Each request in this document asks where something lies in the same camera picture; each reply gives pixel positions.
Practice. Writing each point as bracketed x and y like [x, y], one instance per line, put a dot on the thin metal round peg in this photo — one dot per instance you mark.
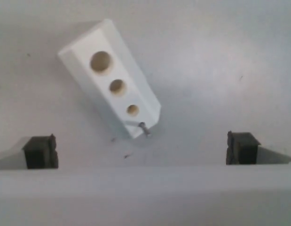
[145, 130]

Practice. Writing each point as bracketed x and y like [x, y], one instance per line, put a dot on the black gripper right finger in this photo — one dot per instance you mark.
[244, 150]

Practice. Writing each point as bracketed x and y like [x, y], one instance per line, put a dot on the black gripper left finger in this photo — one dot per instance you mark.
[39, 153]

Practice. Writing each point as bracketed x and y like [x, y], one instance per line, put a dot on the white round-hole peg holder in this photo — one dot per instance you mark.
[105, 77]

